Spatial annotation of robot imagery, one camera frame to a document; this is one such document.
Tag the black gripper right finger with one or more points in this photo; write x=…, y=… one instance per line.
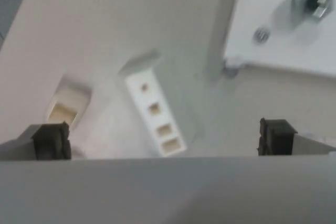
x=278, y=137

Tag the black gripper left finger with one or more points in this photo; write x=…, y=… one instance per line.
x=50, y=142

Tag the white slotted plug holder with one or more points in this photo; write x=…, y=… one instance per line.
x=67, y=103

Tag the white task board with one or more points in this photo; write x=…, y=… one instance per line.
x=288, y=45

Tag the long white square-hole holder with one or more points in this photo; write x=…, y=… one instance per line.
x=157, y=116

